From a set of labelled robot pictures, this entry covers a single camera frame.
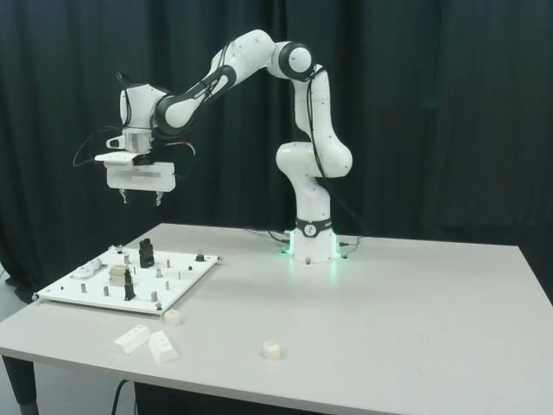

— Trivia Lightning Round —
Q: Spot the black tall plug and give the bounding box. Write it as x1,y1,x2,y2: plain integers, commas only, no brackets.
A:
123,267,138,303

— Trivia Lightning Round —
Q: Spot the black curtain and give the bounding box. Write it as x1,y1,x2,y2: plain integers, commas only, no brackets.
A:
0,0,553,299

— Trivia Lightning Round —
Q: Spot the thin black looped cable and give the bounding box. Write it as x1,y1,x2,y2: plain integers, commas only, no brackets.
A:
72,124,126,168

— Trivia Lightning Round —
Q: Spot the silver flange ring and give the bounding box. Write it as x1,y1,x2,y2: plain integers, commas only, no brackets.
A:
124,131,152,155

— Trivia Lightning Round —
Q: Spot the black cable under table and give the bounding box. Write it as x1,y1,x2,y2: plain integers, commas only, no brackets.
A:
111,379,136,415

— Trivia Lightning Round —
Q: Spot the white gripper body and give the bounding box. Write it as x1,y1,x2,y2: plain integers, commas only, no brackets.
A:
105,162,177,191

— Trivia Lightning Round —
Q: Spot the white task board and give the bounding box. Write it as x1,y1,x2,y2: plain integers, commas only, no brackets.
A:
33,244,225,316

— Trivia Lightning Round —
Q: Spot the flat white mounting plate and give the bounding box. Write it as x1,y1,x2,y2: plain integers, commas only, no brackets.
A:
93,151,136,164

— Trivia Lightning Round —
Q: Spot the black table leg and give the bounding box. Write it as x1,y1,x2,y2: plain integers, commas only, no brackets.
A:
1,355,36,415

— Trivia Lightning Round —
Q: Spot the black D-SUB plug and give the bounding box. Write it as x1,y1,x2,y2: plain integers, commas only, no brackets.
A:
137,236,156,268

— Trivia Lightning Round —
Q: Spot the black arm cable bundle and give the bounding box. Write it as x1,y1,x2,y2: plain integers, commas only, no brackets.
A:
115,42,368,237

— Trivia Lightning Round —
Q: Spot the long white holder with holes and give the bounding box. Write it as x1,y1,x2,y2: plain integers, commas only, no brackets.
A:
112,326,151,356
147,331,181,362

